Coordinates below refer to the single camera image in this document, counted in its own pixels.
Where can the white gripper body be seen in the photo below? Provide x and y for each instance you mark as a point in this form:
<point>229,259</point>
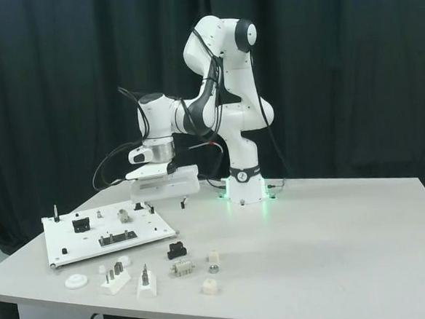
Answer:
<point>167,186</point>

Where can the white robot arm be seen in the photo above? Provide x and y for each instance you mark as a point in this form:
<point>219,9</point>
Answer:
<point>239,128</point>

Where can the black D-SUB plug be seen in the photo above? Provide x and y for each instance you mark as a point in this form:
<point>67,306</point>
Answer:
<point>173,251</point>

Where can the white medium gear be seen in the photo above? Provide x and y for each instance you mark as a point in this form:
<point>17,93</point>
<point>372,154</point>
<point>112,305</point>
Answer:
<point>124,261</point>

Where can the white cube holder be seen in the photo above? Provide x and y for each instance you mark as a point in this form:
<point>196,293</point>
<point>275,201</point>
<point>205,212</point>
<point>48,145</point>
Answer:
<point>213,254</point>

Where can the metal round peg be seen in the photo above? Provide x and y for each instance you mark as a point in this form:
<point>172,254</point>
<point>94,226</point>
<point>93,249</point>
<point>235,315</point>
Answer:
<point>145,275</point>

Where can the metal waterproof plug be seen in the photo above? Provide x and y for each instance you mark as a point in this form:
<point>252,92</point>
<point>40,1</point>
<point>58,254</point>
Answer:
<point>180,270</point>

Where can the white task board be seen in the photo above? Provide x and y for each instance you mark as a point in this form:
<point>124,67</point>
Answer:
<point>94,248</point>

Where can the tall metal peg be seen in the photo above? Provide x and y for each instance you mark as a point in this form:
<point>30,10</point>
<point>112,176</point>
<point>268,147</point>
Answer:
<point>118,271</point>

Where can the metal bolt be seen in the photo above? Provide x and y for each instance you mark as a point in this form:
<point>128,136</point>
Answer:
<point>213,270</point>

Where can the white small gear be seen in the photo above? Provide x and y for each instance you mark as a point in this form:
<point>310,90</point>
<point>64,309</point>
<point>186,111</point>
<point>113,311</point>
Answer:
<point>102,269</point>

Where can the narrow white peg holder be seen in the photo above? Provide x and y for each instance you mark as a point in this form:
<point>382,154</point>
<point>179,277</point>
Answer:
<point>146,289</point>

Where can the short metal peg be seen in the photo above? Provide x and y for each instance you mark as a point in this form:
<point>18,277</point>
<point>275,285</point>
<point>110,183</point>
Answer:
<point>110,277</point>

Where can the wide white peg holder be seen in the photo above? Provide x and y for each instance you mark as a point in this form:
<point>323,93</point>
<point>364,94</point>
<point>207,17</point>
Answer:
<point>115,286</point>

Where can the white round holder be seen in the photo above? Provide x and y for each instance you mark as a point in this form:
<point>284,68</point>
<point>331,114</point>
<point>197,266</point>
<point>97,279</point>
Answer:
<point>208,287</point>

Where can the slim metal pin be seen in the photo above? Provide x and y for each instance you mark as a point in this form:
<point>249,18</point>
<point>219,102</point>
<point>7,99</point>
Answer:
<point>57,213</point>

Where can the white large gear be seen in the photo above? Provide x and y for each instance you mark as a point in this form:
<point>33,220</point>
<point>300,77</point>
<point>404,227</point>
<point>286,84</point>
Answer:
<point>76,281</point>

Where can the black curtain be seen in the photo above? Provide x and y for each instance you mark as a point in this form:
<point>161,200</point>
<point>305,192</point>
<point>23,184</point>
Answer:
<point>337,67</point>

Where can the black post with thin rod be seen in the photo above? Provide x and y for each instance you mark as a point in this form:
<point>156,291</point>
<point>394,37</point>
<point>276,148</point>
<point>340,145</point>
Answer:
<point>138,207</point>

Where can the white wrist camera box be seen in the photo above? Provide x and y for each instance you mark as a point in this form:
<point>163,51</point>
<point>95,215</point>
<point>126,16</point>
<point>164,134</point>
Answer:
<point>139,155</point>

